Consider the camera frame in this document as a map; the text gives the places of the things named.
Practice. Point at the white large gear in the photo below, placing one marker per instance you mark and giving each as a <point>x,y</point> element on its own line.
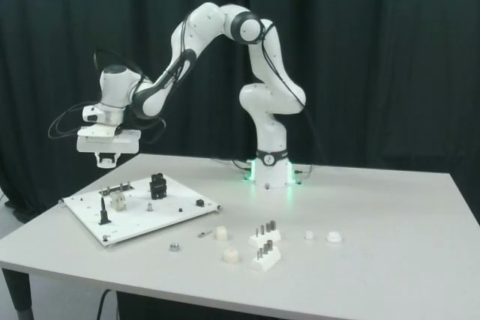
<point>107,163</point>

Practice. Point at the small metal plug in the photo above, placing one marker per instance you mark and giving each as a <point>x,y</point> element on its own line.
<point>203,234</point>

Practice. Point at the dark table leg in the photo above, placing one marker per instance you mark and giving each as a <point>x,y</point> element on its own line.
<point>17,293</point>

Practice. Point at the medium metal round peg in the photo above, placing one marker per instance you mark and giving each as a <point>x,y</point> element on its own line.
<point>264,250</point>

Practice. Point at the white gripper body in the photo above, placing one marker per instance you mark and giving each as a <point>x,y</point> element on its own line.
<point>127,144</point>

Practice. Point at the thick metal square peg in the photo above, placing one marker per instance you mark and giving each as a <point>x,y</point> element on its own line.
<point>274,225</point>

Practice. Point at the white small gear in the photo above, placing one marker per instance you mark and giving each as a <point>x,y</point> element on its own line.
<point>308,235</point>

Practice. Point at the black waterproof plug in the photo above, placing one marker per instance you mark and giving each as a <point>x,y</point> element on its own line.
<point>102,217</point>

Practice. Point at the black curtain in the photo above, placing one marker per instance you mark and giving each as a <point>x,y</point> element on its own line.
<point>75,35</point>

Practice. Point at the medium metal square peg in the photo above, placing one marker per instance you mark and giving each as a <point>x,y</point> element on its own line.
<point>268,228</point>

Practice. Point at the white medium gear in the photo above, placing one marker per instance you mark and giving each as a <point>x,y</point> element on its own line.
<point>333,237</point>

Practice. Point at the small white holder block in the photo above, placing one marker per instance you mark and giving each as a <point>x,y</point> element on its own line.
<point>221,233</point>
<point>231,255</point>

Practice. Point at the black D-SUB plug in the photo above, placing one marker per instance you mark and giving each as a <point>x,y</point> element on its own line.
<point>157,187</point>

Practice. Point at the white round peg holder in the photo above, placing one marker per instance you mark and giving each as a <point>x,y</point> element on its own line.
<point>266,263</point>

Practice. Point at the metal bolt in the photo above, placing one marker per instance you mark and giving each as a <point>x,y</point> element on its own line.
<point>173,247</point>

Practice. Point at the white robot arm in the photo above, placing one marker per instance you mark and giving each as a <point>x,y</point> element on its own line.
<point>270,72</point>

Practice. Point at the thick metal round peg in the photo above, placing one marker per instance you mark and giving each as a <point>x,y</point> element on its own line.
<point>269,246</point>

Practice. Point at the white square peg holder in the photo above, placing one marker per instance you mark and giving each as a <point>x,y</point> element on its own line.
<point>264,241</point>

